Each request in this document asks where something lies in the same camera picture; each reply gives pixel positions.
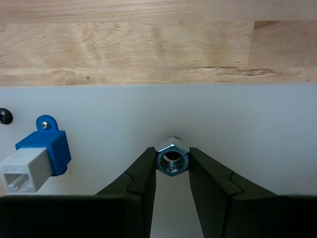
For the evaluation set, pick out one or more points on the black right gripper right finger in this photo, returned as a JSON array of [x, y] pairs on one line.
[[210, 183]]

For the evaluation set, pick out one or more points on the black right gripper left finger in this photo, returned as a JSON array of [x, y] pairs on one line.
[[138, 178]]

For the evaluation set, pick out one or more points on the silver M12 hex nut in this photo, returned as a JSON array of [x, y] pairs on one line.
[[171, 144]]

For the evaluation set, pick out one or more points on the white board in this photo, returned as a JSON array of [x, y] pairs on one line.
[[223, 111]]

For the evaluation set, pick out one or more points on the blue ethernet socket holder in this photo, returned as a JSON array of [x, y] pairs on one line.
[[55, 148]]

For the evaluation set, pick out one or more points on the white ethernet socket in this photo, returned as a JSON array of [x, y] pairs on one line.
[[27, 163]]

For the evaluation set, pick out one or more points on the black board corner screw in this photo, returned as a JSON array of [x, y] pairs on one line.
[[4, 116]]

